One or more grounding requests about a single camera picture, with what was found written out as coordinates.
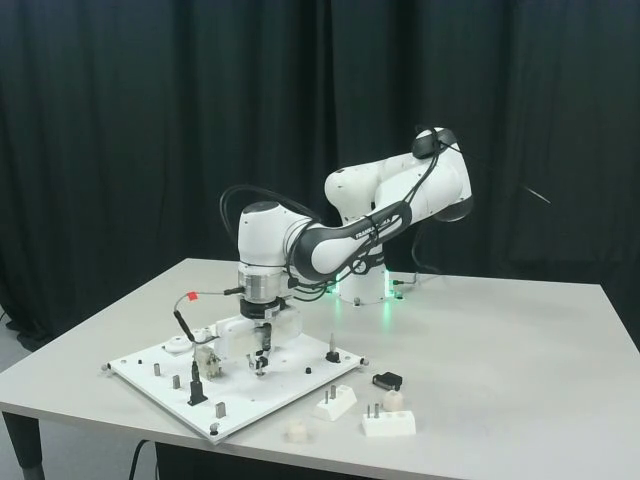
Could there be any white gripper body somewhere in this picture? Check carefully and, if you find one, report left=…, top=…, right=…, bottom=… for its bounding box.
left=215, top=309, right=304, bottom=359

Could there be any small cream holder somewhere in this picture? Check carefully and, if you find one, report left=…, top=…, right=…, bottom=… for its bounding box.
left=283, top=418, right=315, bottom=444

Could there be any black waterproof plug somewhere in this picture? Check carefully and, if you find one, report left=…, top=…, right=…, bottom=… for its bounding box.
left=324, top=330, right=342, bottom=365

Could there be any black floor cable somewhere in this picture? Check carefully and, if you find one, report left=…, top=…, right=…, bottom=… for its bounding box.
left=130, top=438, right=152, bottom=480

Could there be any white peg holder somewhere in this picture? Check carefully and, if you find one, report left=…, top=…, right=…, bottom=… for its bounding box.
left=360, top=408, right=418, bottom=438
left=311, top=385, right=358, bottom=421

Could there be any black table leg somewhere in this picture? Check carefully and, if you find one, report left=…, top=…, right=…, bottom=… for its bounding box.
left=2, top=410, right=45, bottom=480

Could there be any black curtain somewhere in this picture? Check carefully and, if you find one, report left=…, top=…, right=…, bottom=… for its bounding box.
left=0, top=0, right=640, bottom=351

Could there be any silver wrist ring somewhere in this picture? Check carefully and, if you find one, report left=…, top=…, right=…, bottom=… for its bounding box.
left=237, top=271, right=282, bottom=303

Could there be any black under-table cabinet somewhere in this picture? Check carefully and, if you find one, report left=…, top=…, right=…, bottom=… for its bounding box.
left=155, top=443, right=401, bottom=480

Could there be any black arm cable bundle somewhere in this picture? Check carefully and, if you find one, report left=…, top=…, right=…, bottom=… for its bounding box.
left=220, top=127, right=462, bottom=301

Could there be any black D-SUB plug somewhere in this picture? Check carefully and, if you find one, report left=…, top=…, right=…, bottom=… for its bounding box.
left=371, top=370, right=404, bottom=393

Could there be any white task board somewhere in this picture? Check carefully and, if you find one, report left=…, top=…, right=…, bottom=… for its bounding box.
left=101, top=317, right=372, bottom=442

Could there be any black hanging cable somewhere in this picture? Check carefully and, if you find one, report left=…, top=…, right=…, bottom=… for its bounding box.
left=411, top=219, right=445, bottom=276

